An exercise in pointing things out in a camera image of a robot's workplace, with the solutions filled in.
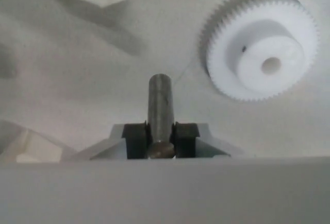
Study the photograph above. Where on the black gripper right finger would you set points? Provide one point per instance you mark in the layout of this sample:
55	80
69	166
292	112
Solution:
185	141

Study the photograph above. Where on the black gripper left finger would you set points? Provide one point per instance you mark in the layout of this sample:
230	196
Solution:
134	141

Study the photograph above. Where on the metal round peg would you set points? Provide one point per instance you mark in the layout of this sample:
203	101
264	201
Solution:
159	105

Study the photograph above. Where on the white large gear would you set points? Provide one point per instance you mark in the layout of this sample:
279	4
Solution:
260	46

